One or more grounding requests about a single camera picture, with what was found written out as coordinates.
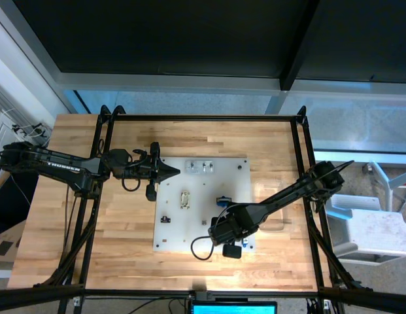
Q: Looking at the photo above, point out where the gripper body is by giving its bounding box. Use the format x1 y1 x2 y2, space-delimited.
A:
134 142 161 201
208 217 252 258

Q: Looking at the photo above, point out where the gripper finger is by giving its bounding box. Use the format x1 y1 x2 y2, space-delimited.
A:
159 159 181 172
158 171 181 184

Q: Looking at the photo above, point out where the white board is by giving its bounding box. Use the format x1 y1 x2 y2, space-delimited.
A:
152 156 258 253

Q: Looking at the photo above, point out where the clear plastic tub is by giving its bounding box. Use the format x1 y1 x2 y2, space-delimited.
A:
254 182 288 234

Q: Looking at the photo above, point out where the blue laptop screen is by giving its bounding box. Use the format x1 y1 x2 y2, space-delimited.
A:
188 300 278 314

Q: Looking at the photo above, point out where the white plastic stool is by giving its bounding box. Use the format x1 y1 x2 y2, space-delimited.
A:
328 194 406 266

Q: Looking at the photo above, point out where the white metal stand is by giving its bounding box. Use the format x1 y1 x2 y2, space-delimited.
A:
362 160 406 210

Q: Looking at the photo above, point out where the pale clip mount plate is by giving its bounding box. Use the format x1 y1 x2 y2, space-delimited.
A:
185 159 216 175

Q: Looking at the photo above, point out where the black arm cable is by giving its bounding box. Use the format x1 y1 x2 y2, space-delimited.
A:
190 202 243 262
122 148 148 192

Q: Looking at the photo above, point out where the black aluminium frame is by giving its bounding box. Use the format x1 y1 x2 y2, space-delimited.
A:
0 104 406 314

